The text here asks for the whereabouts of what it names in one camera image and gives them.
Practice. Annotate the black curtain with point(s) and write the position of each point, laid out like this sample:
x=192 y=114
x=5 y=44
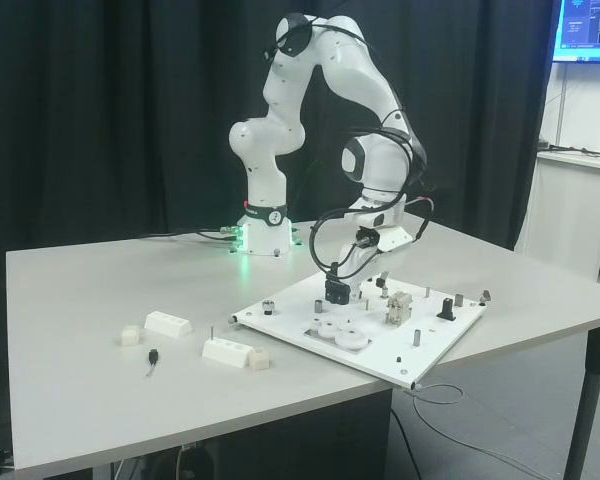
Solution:
x=80 y=100

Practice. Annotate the blue screen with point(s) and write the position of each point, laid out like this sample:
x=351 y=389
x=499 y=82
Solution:
x=587 y=30

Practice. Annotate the dark grey table leg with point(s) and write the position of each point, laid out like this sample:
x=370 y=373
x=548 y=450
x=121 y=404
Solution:
x=587 y=400

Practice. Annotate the small white cube holder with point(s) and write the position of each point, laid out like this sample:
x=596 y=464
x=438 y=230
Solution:
x=259 y=359
x=131 y=335

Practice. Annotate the white medium gear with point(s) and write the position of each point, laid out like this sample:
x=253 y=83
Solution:
x=326 y=331

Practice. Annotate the black USB plug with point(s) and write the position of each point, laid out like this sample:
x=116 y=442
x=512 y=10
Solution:
x=153 y=355

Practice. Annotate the white large gear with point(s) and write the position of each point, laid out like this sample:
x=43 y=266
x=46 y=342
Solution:
x=351 y=341

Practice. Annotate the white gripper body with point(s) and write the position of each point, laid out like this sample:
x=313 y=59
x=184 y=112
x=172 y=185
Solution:
x=362 y=262

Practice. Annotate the beige rectangular connector block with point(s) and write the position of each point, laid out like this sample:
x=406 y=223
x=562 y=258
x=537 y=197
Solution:
x=395 y=307

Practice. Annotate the white cabinet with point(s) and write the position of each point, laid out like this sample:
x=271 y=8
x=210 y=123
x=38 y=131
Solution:
x=570 y=215

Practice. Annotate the white task board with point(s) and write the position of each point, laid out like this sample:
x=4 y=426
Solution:
x=380 y=350

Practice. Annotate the metal BNC plug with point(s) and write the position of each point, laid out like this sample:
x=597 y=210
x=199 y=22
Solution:
x=383 y=290

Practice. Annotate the white peg holder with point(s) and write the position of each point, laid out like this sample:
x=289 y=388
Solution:
x=169 y=324
x=225 y=353

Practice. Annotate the round knurled metal plug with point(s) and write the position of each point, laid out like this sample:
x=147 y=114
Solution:
x=268 y=306

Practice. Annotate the thick metal round peg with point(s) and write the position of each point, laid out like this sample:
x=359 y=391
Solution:
x=318 y=305
x=416 y=337

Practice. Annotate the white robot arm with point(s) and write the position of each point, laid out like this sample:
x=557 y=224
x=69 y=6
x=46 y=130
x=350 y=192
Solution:
x=265 y=150

